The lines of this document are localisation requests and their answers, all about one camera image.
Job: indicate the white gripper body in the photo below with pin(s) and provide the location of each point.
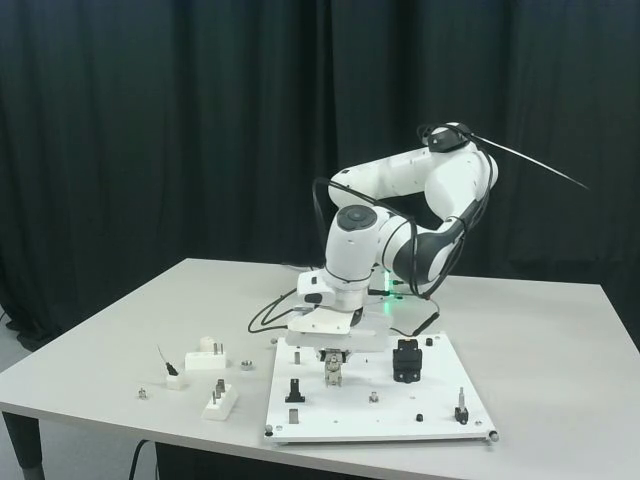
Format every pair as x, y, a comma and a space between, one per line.
370, 339

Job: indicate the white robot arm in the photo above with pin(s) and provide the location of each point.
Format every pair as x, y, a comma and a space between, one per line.
350, 250

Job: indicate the white mounting plate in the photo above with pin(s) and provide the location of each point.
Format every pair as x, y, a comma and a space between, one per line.
320, 321

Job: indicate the black D-SUB plug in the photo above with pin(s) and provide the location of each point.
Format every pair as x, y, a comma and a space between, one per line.
407, 362

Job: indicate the black USB plug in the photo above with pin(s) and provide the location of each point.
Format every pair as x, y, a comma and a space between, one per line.
295, 395

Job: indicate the white task board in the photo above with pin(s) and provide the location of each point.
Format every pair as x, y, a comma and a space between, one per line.
350, 415

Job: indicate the large metal square peg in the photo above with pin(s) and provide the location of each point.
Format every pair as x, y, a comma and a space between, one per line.
220, 387

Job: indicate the white square peg holder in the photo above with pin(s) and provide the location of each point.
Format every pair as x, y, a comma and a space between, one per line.
222, 406

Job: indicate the white small gear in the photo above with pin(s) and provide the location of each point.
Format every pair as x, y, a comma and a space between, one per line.
207, 344

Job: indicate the white round peg holder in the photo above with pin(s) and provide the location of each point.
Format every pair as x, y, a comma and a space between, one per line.
202, 361

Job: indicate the small white plug holder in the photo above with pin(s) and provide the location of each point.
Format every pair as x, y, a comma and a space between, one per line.
176, 383

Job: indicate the black Ethernet plug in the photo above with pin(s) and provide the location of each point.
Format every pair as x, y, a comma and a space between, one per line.
172, 371

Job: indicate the black control cabinet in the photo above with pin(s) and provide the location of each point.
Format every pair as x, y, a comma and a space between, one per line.
210, 465

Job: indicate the black curtain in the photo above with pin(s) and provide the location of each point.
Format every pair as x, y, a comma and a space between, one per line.
150, 150

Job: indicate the black table leg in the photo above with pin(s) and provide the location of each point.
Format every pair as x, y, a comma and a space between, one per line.
22, 445

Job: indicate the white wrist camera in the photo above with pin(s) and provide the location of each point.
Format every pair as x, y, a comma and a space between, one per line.
315, 290

